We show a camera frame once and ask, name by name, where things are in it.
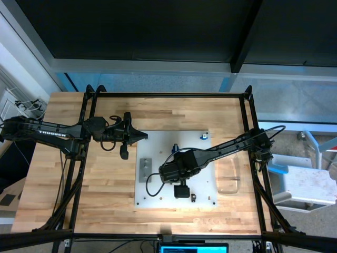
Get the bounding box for white cables with black plugs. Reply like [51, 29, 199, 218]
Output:
[7, 88, 44, 113]

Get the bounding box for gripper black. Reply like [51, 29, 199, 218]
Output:
[115, 112, 148, 160]
[158, 160, 197, 200]

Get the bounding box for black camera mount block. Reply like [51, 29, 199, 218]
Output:
[160, 228, 174, 242]

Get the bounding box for grey metal block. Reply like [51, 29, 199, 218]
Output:
[135, 157, 153, 183]

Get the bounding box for white step ladder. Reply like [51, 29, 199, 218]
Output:
[268, 130, 337, 214]

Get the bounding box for black aluminium frame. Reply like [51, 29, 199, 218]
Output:
[0, 84, 337, 253]

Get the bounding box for brown cardboard box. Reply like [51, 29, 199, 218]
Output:
[0, 177, 27, 211]

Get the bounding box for laptop screen with blue edge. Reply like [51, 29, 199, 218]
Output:
[157, 242, 229, 253]

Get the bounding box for clear plastic tub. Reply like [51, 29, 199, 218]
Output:
[213, 152, 242, 197]

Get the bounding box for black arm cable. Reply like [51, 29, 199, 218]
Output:
[100, 138, 117, 151]
[145, 172, 165, 197]

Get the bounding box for white mounting board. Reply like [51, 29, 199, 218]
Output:
[133, 130, 218, 210]

